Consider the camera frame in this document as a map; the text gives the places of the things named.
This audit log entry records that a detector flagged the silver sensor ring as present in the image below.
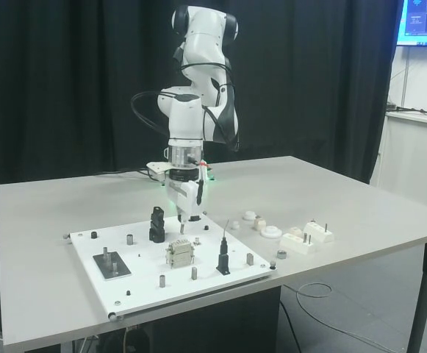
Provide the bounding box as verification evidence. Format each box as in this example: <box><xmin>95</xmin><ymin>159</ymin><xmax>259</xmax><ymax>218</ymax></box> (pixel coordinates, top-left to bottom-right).
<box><xmin>168</xmin><ymin>146</ymin><xmax>202</xmax><ymax>170</ymax></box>

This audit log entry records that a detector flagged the black floor cable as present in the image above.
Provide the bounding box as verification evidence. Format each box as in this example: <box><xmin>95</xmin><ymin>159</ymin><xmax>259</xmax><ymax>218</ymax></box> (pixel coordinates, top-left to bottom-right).
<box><xmin>279</xmin><ymin>290</ymin><xmax>301</xmax><ymax>353</ymax></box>

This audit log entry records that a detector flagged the black curtain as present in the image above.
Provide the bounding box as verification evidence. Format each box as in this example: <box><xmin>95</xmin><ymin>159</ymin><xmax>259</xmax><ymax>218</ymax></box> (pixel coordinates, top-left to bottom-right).
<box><xmin>0</xmin><ymin>0</ymin><xmax>401</xmax><ymax>324</ymax></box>

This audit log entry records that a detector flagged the thin black rod with red tag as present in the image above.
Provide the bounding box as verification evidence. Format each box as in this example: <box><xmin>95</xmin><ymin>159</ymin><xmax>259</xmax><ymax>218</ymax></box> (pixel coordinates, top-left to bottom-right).
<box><xmin>187</xmin><ymin>156</ymin><xmax>214</xmax><ymax>206</ymax></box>

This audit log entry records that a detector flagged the dark table leg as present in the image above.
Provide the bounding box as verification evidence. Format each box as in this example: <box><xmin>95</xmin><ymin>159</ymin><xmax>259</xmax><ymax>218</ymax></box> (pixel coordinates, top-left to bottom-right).
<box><xmin>406</xmin><ymin>235</ymin><xmax>427</xmax><ymax>353</ymax></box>

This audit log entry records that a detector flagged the white cabinet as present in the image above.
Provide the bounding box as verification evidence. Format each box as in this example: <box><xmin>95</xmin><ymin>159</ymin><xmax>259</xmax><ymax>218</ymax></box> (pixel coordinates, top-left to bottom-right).
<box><xmin>369</xmin><ymin>110</ymin><xmax>427</xmax><ymax>214</ymax></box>

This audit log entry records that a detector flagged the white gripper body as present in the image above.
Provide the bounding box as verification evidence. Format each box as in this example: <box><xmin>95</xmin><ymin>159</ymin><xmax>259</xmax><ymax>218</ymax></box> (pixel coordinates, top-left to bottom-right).
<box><xmin>165</xmin><ymin>179</ymin><xmax>202</xmax><ymax>218</ymax></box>

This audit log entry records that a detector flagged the black D-SUB plug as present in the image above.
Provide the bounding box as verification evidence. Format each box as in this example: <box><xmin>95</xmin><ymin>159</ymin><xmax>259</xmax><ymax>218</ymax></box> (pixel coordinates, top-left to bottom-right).
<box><xmin>148</xmin><ymin>206</ymin><xmax>166</xmax><ymax>244</ymax></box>

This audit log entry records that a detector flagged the black base cable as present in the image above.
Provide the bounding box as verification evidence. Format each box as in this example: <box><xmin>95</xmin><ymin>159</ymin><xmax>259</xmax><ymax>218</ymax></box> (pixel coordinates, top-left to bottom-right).
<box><xmin>97</xmin><ymin>167</ymin><xmax>151</xmax><ymax>178</ymax></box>

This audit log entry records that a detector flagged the white peg holder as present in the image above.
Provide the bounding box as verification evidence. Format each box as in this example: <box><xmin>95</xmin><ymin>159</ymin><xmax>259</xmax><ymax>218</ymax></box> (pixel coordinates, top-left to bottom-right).
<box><xmin>303</xmin><ymin>219</ymin><xmax>335</xmax><ymax>244</ymax></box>
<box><xmin>279</xmin><ymin>232</ymin><xmax>316</xmax><ymax>255</ymax></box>

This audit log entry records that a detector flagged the white flat mounting plate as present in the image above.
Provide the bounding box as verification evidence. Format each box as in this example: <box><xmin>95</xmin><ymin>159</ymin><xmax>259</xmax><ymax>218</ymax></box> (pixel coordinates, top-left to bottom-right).
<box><xmin>146</xmin><ymin>161</ymin><xmax>172</xmax><ymax>174</ymax></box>

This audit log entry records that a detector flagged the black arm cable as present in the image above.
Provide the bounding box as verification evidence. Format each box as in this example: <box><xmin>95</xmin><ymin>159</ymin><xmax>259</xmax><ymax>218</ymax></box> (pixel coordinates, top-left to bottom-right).
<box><xmin>179</xmin><ymin>62</ymin><xmax>241</xmax><ymax>152</ymax></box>
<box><xmin>131</xmin><ymin>90</ymin><xmax>172</xmax><ymax>139</ymax></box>

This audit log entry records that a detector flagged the grey floor cable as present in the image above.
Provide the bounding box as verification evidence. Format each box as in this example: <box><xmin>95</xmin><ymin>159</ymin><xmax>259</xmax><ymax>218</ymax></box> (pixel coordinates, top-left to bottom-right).
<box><xmin>295</xmin><ymin>281</ymin><xmax>350</xmax><ymax>353</ymax></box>

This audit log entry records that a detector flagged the white task board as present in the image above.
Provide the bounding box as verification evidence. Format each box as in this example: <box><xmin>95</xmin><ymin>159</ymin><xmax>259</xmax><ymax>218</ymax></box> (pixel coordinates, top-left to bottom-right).
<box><xmin>62</xmin><ymin>211</ymin><xmax>279</xmax><ymax>323</ymax></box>

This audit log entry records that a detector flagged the black Ethernet plug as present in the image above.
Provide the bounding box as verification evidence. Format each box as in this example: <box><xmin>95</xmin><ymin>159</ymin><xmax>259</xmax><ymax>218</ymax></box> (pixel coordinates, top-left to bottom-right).
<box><xmin>215</xmin><ymin>219</ymin><xmax>232</xmax><ymax>277</ymax></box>

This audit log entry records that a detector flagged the beige waterproof plug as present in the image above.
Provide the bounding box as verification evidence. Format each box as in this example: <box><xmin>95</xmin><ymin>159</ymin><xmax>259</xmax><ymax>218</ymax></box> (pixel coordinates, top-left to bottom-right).
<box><xmin>164</xmin><ymin>239</ymin><xmax>196</xmax><ymax>266</ymax></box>

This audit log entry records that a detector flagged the blue display screen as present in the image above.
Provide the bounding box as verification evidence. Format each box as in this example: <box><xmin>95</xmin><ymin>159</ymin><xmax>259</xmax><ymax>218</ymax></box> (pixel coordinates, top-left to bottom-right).
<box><xmin>395</xmin><ymin>0</ymin><xmax>427</xmax><ymax>47</ymax></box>

